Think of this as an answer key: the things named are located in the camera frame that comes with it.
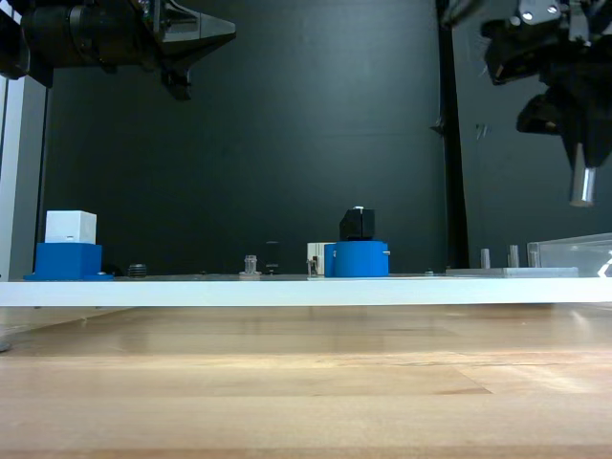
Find large silver metal cylinder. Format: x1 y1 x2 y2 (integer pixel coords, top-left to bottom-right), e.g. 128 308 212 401
567 142 598 208

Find clear plastic tub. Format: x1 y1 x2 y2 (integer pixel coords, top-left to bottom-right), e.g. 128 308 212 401
527 232 612 278

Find white cube plug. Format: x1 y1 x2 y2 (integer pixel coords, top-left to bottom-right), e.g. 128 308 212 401
45 209 98 246

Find black block plug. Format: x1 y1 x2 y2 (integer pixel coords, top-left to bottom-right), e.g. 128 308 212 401
339 206 376 241

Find blue square socket base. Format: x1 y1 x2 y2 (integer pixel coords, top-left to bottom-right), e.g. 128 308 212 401
23 242 115 281

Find beige rectangular connector housing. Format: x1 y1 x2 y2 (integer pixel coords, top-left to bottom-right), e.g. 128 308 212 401
306 242 336 277

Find white assembly board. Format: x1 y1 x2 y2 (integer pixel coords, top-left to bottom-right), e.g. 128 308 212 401
0 274 612 308

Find blue round holder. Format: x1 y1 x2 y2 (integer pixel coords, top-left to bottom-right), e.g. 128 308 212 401
323 240 391 278

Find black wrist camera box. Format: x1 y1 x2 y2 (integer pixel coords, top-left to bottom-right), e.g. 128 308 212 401
480 18 544 86

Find black metal frame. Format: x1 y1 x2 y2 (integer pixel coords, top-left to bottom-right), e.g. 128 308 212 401
431 0 470 270

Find grey aluminium room frame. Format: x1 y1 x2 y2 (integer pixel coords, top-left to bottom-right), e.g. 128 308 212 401
0 76 49 281

